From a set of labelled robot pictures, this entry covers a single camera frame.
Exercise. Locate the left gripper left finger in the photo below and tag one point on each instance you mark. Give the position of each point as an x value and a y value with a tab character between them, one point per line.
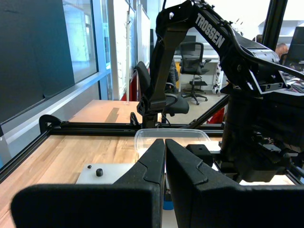
83	206

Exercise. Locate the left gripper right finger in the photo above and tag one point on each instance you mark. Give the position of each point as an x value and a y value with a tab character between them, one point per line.
237	206

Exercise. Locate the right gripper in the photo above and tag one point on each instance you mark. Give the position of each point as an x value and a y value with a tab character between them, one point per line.
251	142

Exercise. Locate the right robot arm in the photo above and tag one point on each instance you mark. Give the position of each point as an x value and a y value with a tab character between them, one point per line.
166	47

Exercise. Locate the threaded stud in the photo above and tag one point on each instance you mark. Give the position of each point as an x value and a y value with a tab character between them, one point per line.
99	172

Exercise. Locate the clear plastic container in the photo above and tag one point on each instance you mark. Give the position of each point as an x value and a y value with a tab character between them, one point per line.
166	133

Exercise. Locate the white task board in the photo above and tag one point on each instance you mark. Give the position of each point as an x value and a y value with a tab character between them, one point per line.
114	173

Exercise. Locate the blue socket block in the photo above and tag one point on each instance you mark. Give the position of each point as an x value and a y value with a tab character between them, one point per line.
168	204

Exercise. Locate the black office chair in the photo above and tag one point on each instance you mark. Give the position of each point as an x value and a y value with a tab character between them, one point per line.
143	78
192	61

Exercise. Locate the wooden desk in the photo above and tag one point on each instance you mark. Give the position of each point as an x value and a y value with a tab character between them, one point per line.
99	111

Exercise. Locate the person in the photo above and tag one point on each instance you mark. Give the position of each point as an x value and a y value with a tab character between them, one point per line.
282	50

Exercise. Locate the black computer monitor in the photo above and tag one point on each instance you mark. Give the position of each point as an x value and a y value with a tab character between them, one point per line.
298	45

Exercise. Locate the window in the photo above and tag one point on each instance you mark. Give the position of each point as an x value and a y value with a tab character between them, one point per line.
80	42

